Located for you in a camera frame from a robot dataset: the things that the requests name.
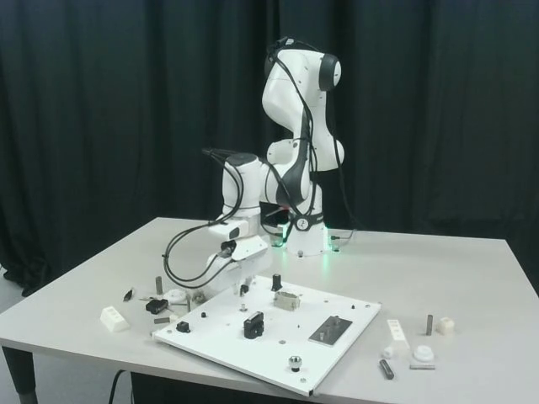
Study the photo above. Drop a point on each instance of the grey flat metal piece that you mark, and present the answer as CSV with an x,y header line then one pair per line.
x,y
160,320

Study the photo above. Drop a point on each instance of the small metal nut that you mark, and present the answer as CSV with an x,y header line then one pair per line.
x,y
198,297

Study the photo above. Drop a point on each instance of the white medium gear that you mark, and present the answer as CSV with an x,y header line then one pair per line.
x,y
422,352

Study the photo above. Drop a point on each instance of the white holder with holes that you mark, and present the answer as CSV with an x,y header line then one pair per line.
x,y
398,334
113,319

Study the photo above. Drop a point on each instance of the metal bolt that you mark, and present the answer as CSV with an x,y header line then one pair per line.
x,y
293,363

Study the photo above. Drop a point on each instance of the black upright plug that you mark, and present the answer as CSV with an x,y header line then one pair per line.
x,y
276,281

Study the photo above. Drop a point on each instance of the white small gear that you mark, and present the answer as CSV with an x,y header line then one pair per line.
x,y
387,351

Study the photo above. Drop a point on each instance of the white task board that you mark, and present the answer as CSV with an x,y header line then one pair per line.
x,y
269,336

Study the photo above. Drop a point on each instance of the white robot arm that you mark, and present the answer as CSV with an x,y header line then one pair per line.
x,y
295,126

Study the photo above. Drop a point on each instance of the metal round peg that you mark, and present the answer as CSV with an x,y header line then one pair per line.
x,y
430,325
158,284

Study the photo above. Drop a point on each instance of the white cube holder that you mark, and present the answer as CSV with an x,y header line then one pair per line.
x,y
446,326

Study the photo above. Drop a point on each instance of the white large gear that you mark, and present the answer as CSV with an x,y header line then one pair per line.
x,y
174,297

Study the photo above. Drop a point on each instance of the black curtains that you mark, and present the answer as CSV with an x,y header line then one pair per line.
x,y
105,105

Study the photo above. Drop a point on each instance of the black table leg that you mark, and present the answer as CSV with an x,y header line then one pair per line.
x,y
19,374

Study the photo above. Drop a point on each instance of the black cylinder plug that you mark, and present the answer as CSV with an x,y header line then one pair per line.
x,y
386,368

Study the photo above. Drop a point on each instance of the thin metal peg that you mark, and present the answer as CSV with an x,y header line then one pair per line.
x,y
188,302

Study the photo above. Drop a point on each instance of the small black pointed plug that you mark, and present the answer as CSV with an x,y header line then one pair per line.
x,y
128,294

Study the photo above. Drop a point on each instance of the black D-SUB plug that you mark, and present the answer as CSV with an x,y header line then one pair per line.
x,y
253,325

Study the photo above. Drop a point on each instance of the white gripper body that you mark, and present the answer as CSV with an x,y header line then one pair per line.
x,y
223,269

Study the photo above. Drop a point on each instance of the white camera box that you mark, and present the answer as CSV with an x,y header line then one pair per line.
x,y
229,232

